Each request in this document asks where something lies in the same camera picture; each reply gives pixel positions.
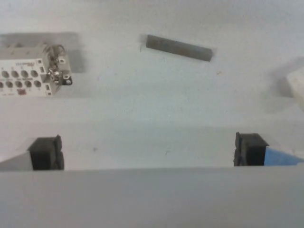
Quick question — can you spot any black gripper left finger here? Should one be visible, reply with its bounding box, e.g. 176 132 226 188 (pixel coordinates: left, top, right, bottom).
0 134 65 171

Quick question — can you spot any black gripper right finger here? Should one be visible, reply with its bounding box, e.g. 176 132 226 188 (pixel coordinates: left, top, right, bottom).
233 132 304 167

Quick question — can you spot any grey waterproof plug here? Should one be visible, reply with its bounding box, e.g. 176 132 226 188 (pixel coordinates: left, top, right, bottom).
0 44 73 98

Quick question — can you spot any white task board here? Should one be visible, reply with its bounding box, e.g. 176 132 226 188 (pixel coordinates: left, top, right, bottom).
286 67 304 110

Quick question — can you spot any grey metal square peg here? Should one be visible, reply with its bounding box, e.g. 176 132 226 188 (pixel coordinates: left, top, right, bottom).
145 34 213 63

